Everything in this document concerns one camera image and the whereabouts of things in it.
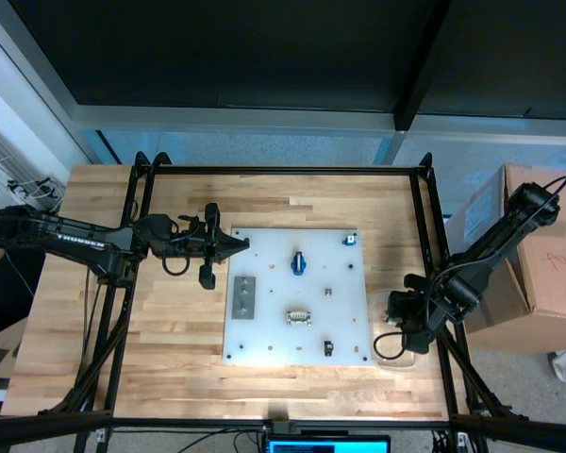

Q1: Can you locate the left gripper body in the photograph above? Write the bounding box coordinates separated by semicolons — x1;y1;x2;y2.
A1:
197;202;226;291

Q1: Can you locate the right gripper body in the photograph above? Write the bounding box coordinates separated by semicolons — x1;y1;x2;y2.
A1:
388;288;434;355

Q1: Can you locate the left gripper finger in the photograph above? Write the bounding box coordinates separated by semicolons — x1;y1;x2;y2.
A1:
218;227;251;246
218;243;251;262

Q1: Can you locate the clear plastic container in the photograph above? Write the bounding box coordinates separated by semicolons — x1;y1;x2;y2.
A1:
369;288;420;375

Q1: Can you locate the beige many-pin connector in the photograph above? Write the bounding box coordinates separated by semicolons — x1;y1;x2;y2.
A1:
285;309;313;328

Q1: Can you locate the white task board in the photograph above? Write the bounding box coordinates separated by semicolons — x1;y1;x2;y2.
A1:
222;227;375;369

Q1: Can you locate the grey steel plate with pegs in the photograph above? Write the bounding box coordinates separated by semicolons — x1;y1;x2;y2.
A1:
231;274;258;322

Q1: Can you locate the cardboard box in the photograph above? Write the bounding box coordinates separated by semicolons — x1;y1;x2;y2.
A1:
444;162;566;356

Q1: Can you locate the blue screen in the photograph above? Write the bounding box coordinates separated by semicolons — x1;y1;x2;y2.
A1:
263;435;392;453

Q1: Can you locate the black frame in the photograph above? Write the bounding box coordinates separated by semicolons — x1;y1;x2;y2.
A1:
0;150;566;453

